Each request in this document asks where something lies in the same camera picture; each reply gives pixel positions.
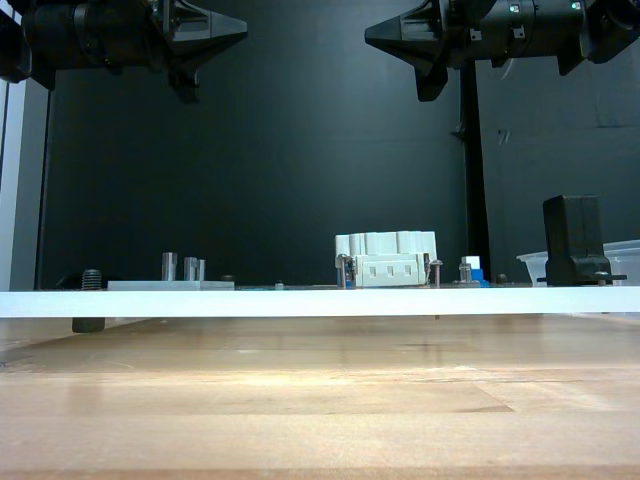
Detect grey metal bar plate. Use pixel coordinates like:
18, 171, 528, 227
107, 279, 236, 292

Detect white taskboard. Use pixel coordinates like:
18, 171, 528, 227
0, 282, 640, 320

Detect small blue white connector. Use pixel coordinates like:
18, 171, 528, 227
462, 255, 485, 288

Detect beige connector housing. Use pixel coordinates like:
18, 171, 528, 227
333, 230, 439, 289

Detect black plug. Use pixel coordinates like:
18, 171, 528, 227
536, 194, 629, 288

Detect clear plastic tub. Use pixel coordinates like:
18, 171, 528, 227
516, 240, 640, 289

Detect black threaded standoff screw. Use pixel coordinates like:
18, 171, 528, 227
72, 269, 105, 335

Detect black vertical post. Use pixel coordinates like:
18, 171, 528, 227
452, 67, 492, 281

